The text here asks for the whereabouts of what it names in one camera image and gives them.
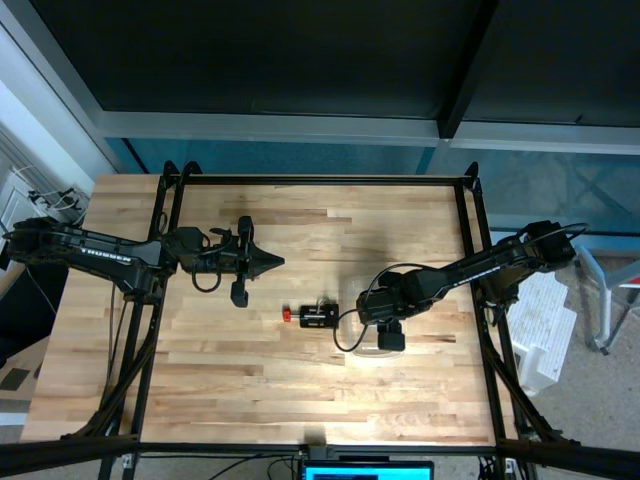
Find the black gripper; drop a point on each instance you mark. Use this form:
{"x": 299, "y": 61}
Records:
{"x": 392, "y": 341}
{"x": 220, "y": 262}

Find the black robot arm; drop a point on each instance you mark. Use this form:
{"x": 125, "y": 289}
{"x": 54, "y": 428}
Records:
{"x": 480, "y": 267}
{"x": 105, "y": 255}

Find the clear plastic tub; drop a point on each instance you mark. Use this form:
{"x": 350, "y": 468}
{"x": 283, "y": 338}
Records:
{"x": 351, "y": 292}

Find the black clamp with red knob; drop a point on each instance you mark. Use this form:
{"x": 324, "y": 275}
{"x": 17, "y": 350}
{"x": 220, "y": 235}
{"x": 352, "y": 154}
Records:
{"x": 312, "y": 322}

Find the blue laptop screen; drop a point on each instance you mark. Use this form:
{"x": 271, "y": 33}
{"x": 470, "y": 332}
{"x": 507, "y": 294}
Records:
{"x": 365, "y": 472}

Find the white stepped plastic block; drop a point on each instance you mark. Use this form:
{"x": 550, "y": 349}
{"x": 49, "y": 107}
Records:
{"x": 542, "y": 325}

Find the brown cardboard box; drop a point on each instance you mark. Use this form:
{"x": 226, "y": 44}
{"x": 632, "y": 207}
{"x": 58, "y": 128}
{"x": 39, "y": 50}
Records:
{"x": 25, "y": 360}

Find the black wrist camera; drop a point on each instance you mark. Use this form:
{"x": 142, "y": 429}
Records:
{"x": 375, "y": 307}

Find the grey metal chair frame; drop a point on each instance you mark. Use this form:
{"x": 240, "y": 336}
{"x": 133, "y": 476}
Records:
{"x": 605, "y": 310}

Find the black wall post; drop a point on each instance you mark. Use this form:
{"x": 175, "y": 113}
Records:
{"x": 450, "y": 127}

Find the black aluminium frame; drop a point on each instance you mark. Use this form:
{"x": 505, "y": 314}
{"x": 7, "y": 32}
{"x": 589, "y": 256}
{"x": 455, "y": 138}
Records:
{"x": 60, "y": 454}

